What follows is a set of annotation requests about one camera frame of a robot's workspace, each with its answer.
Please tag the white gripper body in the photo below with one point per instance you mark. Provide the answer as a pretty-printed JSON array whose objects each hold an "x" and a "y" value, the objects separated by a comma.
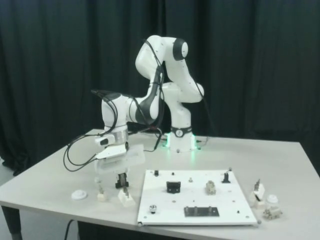
[{"x": 136, "y": 156}]

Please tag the metal square peg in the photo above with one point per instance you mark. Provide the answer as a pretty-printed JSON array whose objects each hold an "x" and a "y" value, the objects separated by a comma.
[
  {"x": 127, "y": 193},
  {"x": 122, "y": 180}
]

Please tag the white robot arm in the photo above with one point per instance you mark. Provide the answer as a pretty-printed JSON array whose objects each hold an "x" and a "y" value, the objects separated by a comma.
[{"x": 180, "y": 110}]

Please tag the small metal peg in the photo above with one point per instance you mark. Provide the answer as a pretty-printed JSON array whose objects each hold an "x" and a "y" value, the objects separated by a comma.
[{"x": 100, "y": 189}]

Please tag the long white peg holder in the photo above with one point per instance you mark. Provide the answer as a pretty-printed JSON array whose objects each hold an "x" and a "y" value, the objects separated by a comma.
[
  {"x": 258, "y": 193},
  {"x": 125, "y": 201}
]

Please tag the metal round peg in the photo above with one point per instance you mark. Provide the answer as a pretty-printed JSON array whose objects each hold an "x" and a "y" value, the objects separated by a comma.
[
  {"x": 255, "y": 187},
  {"x": 259, "y": 184}
]

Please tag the white small gear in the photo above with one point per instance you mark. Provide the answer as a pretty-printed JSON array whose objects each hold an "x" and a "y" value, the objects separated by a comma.
[{"x": 96, "y": 180}]

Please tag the small white holder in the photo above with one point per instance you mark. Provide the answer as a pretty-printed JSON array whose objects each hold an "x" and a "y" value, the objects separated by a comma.
[{"x": 101, "y": 198}]

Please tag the thin black rod red tag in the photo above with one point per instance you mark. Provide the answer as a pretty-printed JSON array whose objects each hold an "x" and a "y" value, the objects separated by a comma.
[{"x": 142, "y": 129}]

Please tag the metal BNC plug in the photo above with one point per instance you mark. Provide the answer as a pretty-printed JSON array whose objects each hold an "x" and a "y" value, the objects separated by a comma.
[{"x": 153, "y": 209}]

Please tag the white large gear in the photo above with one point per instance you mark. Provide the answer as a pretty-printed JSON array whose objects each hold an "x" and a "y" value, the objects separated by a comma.
[{"x": 79, "y": 195}]

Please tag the white task board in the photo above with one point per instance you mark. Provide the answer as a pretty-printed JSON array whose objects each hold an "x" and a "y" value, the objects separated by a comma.
[{"x": 225, "y": 200}]

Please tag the black table leg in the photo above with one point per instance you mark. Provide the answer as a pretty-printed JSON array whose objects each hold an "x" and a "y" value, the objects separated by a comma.
[{"x": 11, "y": 225}]

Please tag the black curtain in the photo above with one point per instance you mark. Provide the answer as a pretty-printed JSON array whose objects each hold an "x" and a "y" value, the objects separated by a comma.
[{"x": 50, "y": 50}]

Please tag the small metal connector plug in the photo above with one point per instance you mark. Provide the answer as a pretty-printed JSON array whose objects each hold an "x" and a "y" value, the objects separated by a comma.
[{"x": 272, "y": 213}]

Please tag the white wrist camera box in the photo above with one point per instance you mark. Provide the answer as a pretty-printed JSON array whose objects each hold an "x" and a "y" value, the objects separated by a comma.
[{"x": 103, "y": 140}]

